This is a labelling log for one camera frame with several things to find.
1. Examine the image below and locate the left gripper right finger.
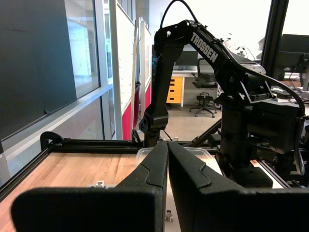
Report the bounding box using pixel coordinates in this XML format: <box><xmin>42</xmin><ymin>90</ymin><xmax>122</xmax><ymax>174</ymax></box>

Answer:
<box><xmin>168</xmin><ymin>141</ymin><xmax>309</xmax><ymax>232</ymax></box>

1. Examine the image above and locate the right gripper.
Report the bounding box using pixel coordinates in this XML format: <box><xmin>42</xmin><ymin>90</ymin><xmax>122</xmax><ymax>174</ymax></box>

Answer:
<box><xmin>215</xmin><ymin>142</ymin><xmax>275</xmax><ymax>189</ymax></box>

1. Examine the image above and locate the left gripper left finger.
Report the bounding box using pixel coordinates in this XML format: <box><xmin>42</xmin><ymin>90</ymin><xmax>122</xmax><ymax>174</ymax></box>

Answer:
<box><xmin>10</xmin><ymin>141</ymin><xmax>169</xmax><ymax>232</ymax></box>

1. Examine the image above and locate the white task board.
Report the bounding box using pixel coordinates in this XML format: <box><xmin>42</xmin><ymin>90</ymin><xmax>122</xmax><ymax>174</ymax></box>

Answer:
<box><xmin>86</xmin><ymin>183</ymin><xmax>181</xmax><ymax>232</ymax></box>

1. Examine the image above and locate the clear plastic container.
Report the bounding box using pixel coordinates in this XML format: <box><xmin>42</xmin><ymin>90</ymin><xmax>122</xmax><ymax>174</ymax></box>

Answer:
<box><xmin>135</xmin><ymin>147</ymin><xmax>218</xmax><ymax>170</ymax></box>

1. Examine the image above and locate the black office chair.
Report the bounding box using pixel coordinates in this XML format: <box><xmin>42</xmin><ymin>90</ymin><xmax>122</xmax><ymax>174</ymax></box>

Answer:
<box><xmin>189</xmin><ymin>57</ymin><xmax>219</xmax><ymax>118</ymax></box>

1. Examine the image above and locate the yellow drawer cabinet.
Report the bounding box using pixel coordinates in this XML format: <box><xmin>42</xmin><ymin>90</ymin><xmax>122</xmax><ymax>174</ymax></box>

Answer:
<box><xmin>166</xmin><ymin>76</ymin><xmax>184</xmax><ymax>107</ymax></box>

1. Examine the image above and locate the black computer monitor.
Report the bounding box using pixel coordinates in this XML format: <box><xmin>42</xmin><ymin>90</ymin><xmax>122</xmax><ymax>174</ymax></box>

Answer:
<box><xmin>174</xmin><ymin>50</ymin><xmax>199</xmax><ymax>71</ymax></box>
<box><xmin>277</xmin><ymin>33</ymin><xmax>309</xmax><ymax>73</ymax></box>

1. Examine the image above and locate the white and red partition panel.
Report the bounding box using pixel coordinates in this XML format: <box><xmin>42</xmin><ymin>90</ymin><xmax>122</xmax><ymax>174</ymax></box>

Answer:
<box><xmin>109</xmin><ymin>0</ymin><xmax>136</xmax><ymax>141</ymax></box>
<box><xmin>138</xmin><ymin>18</ymin><xmax>153</xmax><ymax>119</ymax></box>

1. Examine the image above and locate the black right camera cable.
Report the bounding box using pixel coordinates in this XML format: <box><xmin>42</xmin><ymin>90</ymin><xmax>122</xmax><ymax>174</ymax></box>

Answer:
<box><xmin>159</xmin><ymin>0</ymin><xmax>306</xmax><ymax>176</ymax></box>

